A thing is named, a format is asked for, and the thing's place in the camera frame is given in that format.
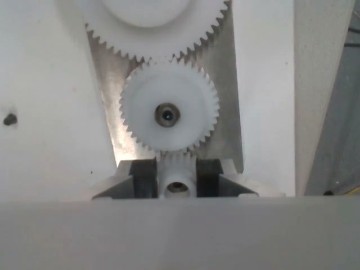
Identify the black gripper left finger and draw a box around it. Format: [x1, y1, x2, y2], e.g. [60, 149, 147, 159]
[91, 159, 158, 201]

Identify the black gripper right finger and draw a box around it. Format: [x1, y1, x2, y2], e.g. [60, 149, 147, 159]
[195, 159, 259, 199]

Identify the white small gear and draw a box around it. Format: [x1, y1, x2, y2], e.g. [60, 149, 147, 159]
[156, 150, 197, 199]

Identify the white medium gear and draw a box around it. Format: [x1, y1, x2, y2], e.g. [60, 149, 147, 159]
[119, 60, 220, 154]

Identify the white large gear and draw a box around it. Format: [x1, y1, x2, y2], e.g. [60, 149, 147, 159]
[55, 0, 233, 67]

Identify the white task board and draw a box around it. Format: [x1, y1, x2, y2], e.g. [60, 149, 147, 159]
[0, 0, 295, 202]

